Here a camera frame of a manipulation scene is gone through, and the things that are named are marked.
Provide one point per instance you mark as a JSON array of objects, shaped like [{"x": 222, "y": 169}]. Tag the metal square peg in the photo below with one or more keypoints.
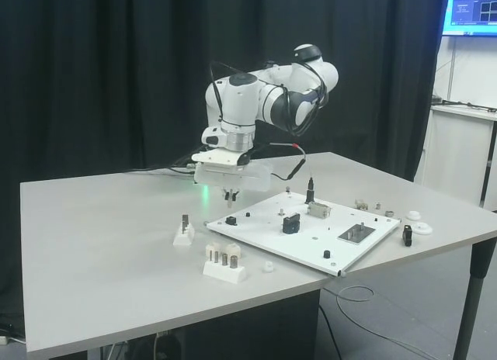
[{"x": 185, "y": 221}]

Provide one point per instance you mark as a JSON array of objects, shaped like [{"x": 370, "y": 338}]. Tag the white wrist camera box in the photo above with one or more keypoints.
[{"x": 209, "y": 137}]

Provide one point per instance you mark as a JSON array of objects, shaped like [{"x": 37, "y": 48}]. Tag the blue screen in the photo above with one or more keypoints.
[{"x": 471, "y": 11}]

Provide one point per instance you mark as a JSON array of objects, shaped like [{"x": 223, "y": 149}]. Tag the metal BNC plug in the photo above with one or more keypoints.
[{"x": 378, "y": 205}]

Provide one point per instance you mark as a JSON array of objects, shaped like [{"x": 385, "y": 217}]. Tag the white large gear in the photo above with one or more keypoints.
[{"x": 422, "y": 229}]

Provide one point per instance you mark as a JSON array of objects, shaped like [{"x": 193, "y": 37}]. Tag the black waterproof plug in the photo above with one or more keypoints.
[{"x": 310, "y": 195}]

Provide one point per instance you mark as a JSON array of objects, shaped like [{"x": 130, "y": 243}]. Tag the thin black rod red tag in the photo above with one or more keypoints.
[{"x": 299, "y": 167}]

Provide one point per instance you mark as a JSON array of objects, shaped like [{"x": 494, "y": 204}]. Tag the white square peg holder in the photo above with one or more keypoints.
[{"x": 182, "y": 239}]

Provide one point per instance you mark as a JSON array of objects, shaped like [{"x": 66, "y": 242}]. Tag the white small gear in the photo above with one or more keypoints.
[{"x": 268, "y": 267}]

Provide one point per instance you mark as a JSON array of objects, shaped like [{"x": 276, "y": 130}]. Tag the cream plug holder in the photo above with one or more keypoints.
[{"x": 233, "y": 249}]

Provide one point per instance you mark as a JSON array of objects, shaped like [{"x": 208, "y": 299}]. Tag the grey Ethernet plug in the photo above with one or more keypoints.
[{"x": 231, "y": 201}]

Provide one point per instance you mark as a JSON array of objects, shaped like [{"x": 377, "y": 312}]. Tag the black D-SUB plug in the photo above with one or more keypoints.
[{"x": 407, "y": 236}]

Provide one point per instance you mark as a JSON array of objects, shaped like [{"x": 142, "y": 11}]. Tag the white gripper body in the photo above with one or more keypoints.
[{"x": 233, "y": 177}]

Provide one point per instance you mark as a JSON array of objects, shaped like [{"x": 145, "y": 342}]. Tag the white cabinet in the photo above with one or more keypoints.
[{"x": 458, "y": 158}]

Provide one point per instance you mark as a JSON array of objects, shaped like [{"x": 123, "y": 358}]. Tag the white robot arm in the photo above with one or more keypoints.
[{"x": 240, "y": 100}]

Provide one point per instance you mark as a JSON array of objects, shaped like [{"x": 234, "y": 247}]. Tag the dark table leg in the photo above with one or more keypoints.
[{"x": 471, "y": 298}]

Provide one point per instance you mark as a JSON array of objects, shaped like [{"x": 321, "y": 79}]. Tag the beige metal connector block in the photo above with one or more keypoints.
[{"x": 361, "y": 204}]

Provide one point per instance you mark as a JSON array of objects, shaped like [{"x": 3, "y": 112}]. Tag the medium metal round peg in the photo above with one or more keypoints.
[{"x": 224, "y": 259}]

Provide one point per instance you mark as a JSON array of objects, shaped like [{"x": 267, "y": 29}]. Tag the white round peg holder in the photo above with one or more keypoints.
[{"x": 221, "y": 274}]

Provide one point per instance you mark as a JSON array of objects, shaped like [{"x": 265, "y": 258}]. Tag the white power strip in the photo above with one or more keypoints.
[{"x": 4, "y": 339}]

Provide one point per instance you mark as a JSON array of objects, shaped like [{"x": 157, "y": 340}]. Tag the flat white mounting plate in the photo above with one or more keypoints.
[{"x": 213, "y": 158}]

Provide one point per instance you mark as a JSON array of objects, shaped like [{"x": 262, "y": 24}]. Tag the white medium gear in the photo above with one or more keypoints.
[{"x": 412, "y": 216}]

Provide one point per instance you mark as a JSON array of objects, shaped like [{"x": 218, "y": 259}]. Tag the black curtain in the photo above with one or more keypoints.
[{"x": 116, "y": 65}]

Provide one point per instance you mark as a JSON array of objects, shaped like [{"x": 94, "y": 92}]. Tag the black wrist band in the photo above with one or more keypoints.
[{"x": 244, "y": 159}]

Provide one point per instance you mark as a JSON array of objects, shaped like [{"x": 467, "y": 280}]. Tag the white task board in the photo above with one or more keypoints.
[{"x": 272, "y": 251}]

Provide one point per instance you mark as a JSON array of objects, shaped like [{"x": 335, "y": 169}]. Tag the black box under table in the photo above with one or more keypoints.
[{"x": 213, "y": 329}]

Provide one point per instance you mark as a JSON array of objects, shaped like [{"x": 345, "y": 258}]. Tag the small metal round peg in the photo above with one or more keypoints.
[{"x": 214, "y": 256}]

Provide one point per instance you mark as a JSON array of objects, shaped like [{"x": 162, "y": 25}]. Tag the large metal round peg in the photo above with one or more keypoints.
[{"x": 233, "y": 262}]

